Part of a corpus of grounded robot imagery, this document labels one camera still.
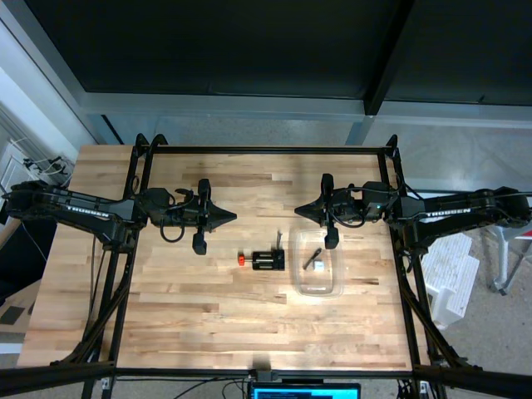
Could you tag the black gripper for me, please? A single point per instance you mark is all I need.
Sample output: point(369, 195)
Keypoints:
point(201, 245)
point(331, 239)

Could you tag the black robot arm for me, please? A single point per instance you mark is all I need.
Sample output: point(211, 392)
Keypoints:
point(50, 199)
point(478, 203)

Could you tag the small white square piece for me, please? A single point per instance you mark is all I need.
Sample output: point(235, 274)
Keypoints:
point(319, 266)

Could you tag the black metal table frame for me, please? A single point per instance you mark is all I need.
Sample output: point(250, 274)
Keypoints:
point(266, 149)

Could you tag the black curved frame bracket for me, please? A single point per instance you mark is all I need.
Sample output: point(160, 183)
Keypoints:
point(158, 139)
point(139, 143)
point(392, 143)

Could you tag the black vise with red knob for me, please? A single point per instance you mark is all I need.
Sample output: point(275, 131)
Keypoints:
point(268, 261)

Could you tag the blue-edged screen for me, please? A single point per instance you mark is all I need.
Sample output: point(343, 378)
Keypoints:
point(303, 392)

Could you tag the clear plastic container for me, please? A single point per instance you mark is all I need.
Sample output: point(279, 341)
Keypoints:
point(299, 287)

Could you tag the grey metal stand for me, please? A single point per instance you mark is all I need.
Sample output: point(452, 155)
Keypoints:
point(501, 262)

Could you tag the brown cardboard box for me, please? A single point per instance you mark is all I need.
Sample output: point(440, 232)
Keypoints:
point(29, 295)

